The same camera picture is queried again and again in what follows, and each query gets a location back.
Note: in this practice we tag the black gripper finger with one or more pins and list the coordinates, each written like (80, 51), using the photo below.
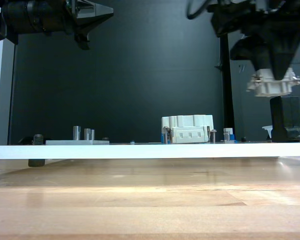
(282, 55)
(97, 15)
(255, 50)

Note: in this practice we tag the grey HAN10E connector insert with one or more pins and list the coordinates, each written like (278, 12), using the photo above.
(267, 87)

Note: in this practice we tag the black connector block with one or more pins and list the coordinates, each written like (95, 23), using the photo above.
(285, 117)

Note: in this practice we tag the small blue white connector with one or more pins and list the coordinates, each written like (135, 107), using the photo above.
(233, 139)

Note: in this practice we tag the grey connector socket housing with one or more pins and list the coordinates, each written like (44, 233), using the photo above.
(187, 130)

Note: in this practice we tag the clear plastic tub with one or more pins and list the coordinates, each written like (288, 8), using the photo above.
(267, 131)

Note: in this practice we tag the small black screw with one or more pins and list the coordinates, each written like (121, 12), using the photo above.
(244, 139)
(105, 138)

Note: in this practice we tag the silver metal peg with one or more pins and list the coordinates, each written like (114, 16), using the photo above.
(76, 132)
(92, 135)
(87, 134)

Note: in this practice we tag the black threaded bolt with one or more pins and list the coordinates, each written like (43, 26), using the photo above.
(38, 140)

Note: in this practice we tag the grey metal plate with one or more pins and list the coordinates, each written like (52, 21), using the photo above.
(65, 142)

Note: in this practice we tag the white task board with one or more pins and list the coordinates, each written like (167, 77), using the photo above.
(140, 151)

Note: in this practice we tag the black partition post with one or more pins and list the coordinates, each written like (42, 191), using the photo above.
(226, 100)

